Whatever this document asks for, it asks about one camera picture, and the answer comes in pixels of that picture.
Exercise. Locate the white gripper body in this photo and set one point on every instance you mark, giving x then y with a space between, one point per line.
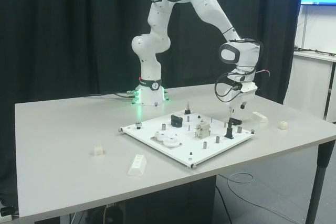
240 98

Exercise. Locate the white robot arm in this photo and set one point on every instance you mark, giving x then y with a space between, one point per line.
157 24

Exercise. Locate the long white peg holder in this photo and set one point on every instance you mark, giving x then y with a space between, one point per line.
136 166
260 117

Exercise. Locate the metal square peg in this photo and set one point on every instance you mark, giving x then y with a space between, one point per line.
163 127
239 129

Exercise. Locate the black D-SUB plug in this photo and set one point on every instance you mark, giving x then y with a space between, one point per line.
235 122

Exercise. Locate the small white cube holder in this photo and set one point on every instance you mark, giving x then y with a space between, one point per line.
283 125
98 150

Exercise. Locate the grey Ethernet plug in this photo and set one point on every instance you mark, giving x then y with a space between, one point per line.
188 110

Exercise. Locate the black waterproof plug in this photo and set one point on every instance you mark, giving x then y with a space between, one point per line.
176 121

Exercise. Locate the white cabinet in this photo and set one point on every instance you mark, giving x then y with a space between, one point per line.
312 85

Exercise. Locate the white task board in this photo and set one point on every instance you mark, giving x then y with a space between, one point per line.
181 150

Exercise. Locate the white large gear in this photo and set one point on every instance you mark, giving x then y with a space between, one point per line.
171 142

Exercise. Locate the white small gear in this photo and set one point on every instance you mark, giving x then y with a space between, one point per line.
158 136

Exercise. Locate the metal BNC plug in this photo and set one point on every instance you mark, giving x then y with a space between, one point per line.
138 125

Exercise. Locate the black table leg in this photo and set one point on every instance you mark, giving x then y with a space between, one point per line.
319 182

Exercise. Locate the black under-table panel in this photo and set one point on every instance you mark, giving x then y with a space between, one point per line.
144 203

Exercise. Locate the black curtain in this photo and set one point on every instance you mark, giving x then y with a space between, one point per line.
65 37

